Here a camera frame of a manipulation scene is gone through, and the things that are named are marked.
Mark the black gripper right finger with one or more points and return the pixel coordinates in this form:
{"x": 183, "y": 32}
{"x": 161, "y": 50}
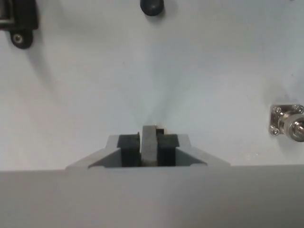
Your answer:
{"x": 168, "y": 147}

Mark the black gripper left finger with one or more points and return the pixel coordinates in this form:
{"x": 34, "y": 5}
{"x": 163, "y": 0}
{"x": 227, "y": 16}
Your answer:
{"x": 128, "y": 147}

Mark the metal square peg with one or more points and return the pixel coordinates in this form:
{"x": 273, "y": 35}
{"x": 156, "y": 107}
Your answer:
{"x": 149, "y": 145}

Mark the white task board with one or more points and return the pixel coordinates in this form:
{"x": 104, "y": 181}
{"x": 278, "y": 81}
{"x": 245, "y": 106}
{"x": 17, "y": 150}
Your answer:
{"x": 190, "y": 71}

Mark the metal BNC plug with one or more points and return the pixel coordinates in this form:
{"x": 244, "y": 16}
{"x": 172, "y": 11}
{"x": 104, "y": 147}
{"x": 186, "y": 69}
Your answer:
{"x": 298, "y": 130}

